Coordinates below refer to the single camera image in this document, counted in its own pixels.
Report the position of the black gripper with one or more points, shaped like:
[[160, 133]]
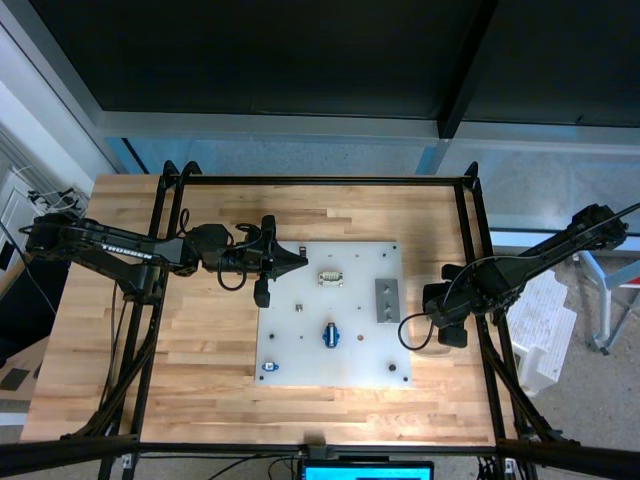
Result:
[[250, 260], [450, 305]]

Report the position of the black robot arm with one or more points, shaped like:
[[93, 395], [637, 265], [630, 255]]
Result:
[[545, 251], [165, 250]]

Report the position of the clear plastic tub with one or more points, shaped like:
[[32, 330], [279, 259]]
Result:
[[416, 334]]

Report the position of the beige multi-pin connector housing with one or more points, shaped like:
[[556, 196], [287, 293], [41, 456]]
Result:
[[331, 279]]

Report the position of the grey metal block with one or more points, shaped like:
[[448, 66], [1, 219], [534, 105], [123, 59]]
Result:
[[395, 300]]

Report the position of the dark connector plug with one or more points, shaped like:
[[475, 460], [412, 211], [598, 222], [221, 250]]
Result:
[[330, 335]]

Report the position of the white task board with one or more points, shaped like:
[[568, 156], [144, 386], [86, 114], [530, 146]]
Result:
[[310, 360]]

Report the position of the grey metal stand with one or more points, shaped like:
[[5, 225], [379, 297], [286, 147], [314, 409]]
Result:
[[604, 310]]

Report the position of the laptop screen with blue edge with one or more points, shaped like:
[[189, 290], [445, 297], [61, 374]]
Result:
[[365, 474]]

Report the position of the white cabinet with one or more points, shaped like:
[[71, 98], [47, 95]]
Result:
[[15, 210]]

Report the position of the cardboard box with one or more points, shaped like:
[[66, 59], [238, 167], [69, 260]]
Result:
[[25, 360]]

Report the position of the blue round connector mount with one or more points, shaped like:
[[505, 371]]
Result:
[[324, 336]]

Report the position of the black metal frame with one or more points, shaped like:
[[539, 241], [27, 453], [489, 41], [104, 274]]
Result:
[[320, 179]]

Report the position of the blue square mount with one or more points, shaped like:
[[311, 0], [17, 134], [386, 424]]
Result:
[[262, 368]]

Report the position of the black table-edge camera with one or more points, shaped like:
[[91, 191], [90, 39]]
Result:
[[320, 452]]

